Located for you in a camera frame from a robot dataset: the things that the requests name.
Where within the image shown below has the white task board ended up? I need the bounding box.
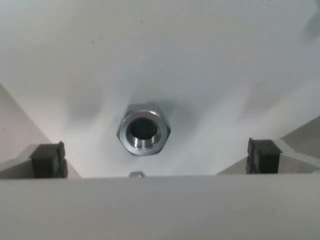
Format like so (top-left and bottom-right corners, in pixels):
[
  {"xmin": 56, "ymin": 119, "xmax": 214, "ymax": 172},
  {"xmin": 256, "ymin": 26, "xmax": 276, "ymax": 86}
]
[{"xmin": 0, "ymin": 0, "xmax": 320, "ymax": 179}]

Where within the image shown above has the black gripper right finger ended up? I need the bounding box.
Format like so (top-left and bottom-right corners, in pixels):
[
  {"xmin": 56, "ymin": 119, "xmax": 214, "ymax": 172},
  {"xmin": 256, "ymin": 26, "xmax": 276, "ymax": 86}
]
[{"xmin": 245, "ymin": 136, "xmax": 320, "ymax": 176}]

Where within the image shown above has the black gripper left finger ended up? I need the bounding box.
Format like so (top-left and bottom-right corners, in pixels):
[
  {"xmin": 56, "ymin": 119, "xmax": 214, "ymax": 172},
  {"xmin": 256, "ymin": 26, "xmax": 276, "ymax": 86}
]
[{"xmin": 0, "ymin": 140, "xmax": 70, "ymax": 179}]

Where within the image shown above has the metal hex bolt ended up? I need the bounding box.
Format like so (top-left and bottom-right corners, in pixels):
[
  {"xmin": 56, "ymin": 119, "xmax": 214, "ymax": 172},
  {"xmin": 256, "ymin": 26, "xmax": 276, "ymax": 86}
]
[{"xmin": 115, "ymin": 103, "xmax": 173, "ymax": 157}]

